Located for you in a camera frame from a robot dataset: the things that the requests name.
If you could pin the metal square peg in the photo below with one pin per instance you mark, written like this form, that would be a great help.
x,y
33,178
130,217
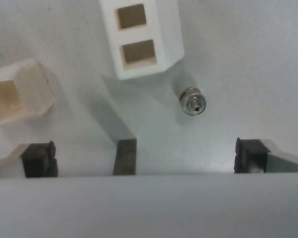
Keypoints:
x,y
125,158

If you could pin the cream translucent square holder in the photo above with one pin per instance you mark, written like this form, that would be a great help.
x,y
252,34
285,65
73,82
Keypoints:
x,y
37,81

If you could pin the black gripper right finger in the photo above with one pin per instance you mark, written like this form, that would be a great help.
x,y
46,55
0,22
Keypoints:
x,y
250,156

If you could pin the white holder with square holes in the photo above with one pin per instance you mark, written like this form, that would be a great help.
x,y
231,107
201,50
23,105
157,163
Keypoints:
x,y
141,67

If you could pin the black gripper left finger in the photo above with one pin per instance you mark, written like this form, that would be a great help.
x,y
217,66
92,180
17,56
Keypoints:
x,y
36,161

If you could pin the small metal plug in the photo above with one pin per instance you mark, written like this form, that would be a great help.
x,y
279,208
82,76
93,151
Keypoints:
x,y
192,102

